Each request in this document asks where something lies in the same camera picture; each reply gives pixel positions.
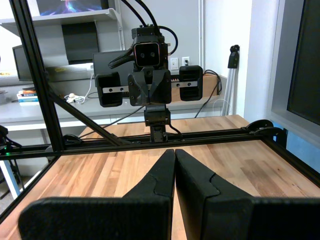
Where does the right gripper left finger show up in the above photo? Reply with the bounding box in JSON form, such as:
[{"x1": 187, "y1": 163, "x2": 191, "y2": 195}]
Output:
[{"x1": 17, "y1": 148, "x2": 175, "y2": 240}]

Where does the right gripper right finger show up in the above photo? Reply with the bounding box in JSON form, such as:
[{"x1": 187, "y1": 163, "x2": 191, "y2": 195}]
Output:
[{"x1": 174, "y1": 148, "x2": 320, "y2": 240}]

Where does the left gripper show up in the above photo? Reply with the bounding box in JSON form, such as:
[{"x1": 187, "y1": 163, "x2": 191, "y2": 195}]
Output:
[{"x1": 95, "y1": 65, "x2": 204, "y2": 108}]

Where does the black computer monitor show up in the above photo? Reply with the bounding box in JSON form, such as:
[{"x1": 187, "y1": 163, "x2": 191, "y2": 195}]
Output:
[
  {"x1": 12, "y1": 45, "x2": 36, "y2": 82},
  {"x1": 92, "y1": 51, "x2": 136, "y2": 76}
]

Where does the grey desk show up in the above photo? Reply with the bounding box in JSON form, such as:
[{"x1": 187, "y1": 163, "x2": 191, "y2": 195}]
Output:
[{"x1": 0, "y1": 96, "x2": 226, "y2": 131}]

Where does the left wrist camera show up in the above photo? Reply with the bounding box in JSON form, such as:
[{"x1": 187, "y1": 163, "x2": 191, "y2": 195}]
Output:
[{"x1": 133, "y1": 42, "x2": 162, "y2": 68}]

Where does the grey wall shelf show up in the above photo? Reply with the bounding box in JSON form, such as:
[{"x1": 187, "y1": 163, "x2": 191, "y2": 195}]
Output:
[{"x1": 0, "y1": 8, "x2": 126, "y2": 66}]

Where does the black frame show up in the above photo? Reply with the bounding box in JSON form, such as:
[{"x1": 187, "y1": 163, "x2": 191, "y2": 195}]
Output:
[{"x1": 0, "y1": 0, "x2": 320, "y2": 227}]

